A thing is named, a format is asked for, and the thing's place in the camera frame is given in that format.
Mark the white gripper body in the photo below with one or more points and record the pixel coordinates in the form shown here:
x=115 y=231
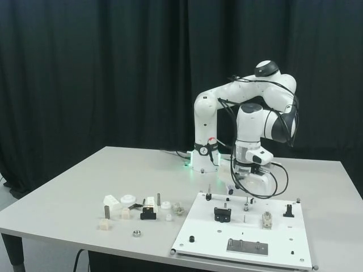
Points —
x=259 y=184

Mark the metal BNC plug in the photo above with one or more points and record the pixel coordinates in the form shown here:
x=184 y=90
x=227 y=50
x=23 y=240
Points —
x=246 y=208

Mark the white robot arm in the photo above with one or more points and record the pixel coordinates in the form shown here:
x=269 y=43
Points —
x=224 y=90

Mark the white task board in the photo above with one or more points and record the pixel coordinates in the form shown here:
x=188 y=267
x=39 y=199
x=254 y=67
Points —
x=244 y=226

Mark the thin black rod red tag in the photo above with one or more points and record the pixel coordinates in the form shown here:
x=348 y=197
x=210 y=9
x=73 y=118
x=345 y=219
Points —
x=211 y=153

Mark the metal waterproof plug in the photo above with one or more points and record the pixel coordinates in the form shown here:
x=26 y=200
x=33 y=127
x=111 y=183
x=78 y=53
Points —
x=178 y=209

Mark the white medium gear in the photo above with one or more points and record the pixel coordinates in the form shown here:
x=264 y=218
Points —
x=165 y=205

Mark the white small gear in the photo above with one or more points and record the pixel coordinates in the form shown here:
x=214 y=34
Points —
x=168 y=217

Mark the metal round peg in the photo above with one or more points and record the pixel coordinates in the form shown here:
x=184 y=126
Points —
x=158 y=199

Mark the tall white holder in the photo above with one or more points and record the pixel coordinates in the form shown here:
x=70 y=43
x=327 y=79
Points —
x=150 y=201

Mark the black D-SUB plug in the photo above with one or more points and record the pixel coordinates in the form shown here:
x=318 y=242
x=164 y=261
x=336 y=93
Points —
x=148 y=215

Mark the small black plug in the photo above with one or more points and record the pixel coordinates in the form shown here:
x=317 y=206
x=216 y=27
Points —
x=134 y=206

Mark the metal nut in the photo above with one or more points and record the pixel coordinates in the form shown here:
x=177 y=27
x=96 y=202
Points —
x=137 y=233

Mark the white large gear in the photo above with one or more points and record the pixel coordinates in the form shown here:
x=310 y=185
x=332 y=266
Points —
x=127 y=199

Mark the small white cube holder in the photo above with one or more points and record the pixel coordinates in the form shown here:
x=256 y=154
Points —
x=125 y=213

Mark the white rectangular holder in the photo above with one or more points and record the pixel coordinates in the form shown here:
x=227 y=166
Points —
x=111 y=202

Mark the black curtain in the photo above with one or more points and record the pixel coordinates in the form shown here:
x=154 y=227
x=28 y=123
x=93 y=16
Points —
x=85 y=71

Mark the dark table leg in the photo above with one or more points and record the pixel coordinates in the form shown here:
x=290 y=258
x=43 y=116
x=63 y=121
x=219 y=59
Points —
x=12 y=250

